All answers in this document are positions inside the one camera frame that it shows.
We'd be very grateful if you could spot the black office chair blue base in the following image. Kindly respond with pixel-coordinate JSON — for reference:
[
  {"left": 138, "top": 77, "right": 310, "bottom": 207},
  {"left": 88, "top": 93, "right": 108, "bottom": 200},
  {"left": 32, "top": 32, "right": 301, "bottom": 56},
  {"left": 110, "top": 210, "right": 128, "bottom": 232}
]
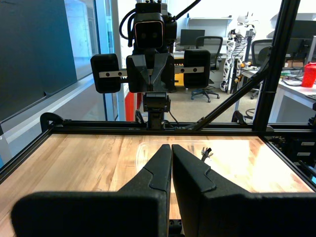
[{"left": 191, "top": 36, "right": 224, "bottom": 103}]

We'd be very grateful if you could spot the black aluminium table frame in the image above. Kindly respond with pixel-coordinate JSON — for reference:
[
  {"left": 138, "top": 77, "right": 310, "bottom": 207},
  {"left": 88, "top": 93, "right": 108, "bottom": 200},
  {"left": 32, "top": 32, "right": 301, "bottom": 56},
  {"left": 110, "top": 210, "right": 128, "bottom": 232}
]
[{"left": 0, "top": 0, "right": 316, "bottom": 193}]

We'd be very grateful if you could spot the large black computer monitor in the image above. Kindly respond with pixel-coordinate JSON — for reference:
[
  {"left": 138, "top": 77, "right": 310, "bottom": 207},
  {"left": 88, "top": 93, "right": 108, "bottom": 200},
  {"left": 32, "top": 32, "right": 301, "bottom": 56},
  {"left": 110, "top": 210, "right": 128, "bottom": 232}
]
[{"left": 286, "top": 19, "right": 316, "bottom": 62}]

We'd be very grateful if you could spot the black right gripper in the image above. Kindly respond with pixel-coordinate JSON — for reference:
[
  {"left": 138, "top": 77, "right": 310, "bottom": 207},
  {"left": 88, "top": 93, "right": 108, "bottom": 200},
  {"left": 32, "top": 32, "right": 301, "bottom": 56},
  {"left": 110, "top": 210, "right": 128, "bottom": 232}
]
[{"left": 90, "top": 50, "right": 212, "bottom": 94}]

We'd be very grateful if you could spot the white lattice robot stand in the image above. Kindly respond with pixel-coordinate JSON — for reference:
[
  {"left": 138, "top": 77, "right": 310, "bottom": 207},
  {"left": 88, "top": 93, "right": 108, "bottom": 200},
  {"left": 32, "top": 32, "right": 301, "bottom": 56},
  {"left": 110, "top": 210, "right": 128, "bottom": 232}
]
[{"left": 221, "top": 13, "right": 256, "bottom": 92}]

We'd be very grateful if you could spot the yellow drawer cabinet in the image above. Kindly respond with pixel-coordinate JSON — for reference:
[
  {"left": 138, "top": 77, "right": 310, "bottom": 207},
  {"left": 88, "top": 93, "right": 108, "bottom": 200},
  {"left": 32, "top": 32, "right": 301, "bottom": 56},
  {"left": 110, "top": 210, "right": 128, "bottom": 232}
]
[{"left": 173, "top": 72, "right": 185, "bottom": 86}]

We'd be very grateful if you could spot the black mesh office chair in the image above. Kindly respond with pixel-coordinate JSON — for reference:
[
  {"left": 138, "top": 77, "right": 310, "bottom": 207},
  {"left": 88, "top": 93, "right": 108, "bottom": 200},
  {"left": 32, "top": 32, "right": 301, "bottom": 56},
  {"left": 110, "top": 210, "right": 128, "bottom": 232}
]
[{"left": 250, "top": 39, "right": 274, "bottom": 100}]

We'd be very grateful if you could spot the white office desk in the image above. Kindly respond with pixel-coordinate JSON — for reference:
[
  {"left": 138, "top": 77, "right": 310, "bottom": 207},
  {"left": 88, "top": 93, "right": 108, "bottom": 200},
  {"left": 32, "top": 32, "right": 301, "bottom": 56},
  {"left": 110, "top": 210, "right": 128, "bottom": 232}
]
[{"left": 268, "top": 78, "right": 316, "bottom": 124}]

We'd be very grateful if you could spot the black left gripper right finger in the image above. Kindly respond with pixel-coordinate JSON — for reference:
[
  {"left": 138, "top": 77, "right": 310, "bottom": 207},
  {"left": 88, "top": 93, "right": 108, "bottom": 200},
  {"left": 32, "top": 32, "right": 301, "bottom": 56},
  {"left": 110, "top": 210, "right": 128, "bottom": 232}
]
[{"left": 171, "top": 144, "right": 316, "bottom": 237}]

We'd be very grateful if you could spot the black frame clamp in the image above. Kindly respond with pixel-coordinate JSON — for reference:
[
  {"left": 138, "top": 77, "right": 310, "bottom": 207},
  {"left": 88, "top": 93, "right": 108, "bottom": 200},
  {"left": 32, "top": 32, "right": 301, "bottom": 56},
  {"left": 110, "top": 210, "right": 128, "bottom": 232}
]
[
  {"left": 39, "top": 112, "right": 65, "bottom": 127},
  {"left": 231, "top": 110, "right": 248, "bottom": 123}
]

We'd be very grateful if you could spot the black control box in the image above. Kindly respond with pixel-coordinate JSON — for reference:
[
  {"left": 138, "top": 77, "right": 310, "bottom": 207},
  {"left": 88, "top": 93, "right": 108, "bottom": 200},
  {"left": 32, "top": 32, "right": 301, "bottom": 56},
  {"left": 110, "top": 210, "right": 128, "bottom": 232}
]
[{"left": 270, "top": 134, "right": 316, "bottom": 188}]

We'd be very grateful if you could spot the red cabinet panel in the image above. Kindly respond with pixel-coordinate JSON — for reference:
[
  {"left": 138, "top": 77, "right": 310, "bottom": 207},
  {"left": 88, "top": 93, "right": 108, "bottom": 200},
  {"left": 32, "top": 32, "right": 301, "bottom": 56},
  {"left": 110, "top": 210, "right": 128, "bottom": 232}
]
[{"left": 124, "top": 92, "right": 138, "bottom": 121}]

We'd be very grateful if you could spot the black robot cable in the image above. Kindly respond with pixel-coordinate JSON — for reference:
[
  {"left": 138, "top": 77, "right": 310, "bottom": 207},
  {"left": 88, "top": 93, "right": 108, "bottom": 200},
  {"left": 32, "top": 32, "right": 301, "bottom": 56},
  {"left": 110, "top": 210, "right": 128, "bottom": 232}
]
[
  {"left": 119, "top": 9, "right": 138, "bottom": 48},
  {"left": 174, "top": 0, "right": 202, "bottom": 19}
]

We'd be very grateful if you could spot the flat cardboard box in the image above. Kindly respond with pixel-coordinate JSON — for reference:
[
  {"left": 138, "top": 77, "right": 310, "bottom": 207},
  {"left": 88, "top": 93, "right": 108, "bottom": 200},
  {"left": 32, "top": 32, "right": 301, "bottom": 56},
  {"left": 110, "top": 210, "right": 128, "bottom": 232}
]
[{"left": 283, "top": 60, "right": 304, "bottom": 70}]

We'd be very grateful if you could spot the red plastic container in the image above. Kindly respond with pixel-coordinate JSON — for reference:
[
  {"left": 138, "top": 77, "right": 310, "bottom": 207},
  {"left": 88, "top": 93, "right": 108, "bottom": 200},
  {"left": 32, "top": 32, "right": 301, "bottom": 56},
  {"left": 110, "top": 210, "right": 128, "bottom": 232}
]
[{"left": 301, "top": 62, "right": 316, "bottom": 88}]

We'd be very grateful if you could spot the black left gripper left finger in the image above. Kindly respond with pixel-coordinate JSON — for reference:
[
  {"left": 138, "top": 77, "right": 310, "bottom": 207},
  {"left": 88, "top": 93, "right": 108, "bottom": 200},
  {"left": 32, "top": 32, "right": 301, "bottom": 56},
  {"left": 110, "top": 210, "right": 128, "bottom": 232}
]
[{"left": 11, "top": 144, "right": 173, "bottom": 237}]

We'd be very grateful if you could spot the small black computer monitor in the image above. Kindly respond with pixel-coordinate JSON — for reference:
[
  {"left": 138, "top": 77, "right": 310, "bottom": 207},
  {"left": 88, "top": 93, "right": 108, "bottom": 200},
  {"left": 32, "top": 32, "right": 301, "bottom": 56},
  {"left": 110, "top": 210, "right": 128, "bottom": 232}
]
[{"left": 180, "top": 29, "right": 206, "bottom": 48}]

